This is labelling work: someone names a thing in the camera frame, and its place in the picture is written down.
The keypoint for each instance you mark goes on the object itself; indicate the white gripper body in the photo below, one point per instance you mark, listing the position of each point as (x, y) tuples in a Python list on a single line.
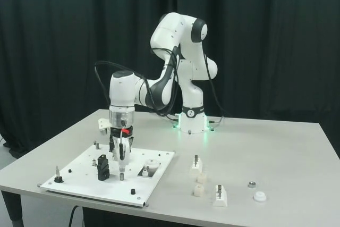
[(127, 147)]

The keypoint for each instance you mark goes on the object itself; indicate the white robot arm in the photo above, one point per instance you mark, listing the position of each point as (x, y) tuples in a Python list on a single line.
[(191, 96)]

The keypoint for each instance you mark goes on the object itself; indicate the white small gear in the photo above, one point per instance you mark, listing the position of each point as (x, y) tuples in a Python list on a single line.
[(145, 171)]

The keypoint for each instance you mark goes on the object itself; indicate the white large gear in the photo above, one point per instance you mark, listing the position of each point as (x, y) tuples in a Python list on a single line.
[(153, 164)]

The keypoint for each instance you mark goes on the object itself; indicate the white medium gear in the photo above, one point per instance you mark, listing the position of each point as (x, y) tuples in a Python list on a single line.
[(259, 196)]

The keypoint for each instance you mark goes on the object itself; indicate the thin black rod red tag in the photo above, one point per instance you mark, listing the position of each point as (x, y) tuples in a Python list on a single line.
[(121, 150)]

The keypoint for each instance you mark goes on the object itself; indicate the black Ethernet plug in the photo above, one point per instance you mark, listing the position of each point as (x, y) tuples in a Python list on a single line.
[(111, 146)]

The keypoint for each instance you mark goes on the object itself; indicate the black D-SUB plug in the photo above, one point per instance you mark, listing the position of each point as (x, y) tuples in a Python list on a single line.
[(103, 168)]

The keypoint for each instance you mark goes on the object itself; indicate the metal BNC plug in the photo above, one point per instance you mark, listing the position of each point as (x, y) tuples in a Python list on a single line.
[(97, 146)]

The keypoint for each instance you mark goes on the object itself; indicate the white task board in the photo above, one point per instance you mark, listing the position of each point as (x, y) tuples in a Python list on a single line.
[(85, 184)]

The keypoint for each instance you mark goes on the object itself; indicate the metal peg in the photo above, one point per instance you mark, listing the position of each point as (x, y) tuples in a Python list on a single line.
[(196, 159), (219, 189)]

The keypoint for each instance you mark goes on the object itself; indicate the white peg holder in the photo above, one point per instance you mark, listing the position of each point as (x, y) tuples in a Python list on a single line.
[(220, 201), (196, 171)]

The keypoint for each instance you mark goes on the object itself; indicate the small white holder block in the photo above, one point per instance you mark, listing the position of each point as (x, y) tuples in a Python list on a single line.
[(202, 178), (199, 190)]

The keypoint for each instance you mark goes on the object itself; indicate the dark table leg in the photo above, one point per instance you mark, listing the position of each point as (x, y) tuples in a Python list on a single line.
[(12, 208)]

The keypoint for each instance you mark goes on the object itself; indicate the black curtain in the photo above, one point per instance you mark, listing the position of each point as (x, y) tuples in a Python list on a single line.
[(53, 51)]

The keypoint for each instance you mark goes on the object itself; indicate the metal bolt nut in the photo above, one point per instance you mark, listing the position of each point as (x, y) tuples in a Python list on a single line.
[(251, 184)]

